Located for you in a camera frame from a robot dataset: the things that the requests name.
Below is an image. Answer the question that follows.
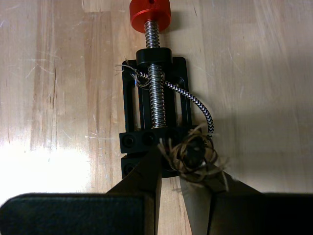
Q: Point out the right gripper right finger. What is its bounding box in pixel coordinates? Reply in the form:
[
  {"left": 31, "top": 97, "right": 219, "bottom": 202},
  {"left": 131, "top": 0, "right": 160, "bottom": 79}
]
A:
[{"left": 182, "top": 166, "right": 313, "bottom": 235}]

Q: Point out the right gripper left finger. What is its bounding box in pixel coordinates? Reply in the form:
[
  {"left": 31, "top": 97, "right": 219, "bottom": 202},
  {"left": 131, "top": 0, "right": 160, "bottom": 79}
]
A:
[{"left": 0, "top": 144, "right": 163, "bottom": 235}]

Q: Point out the black vise with red knob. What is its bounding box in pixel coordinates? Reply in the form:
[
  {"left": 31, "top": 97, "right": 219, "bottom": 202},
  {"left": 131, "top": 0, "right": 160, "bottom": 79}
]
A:
[{"left": 119, "top": 0, "right": 196, "bottom": 178}]

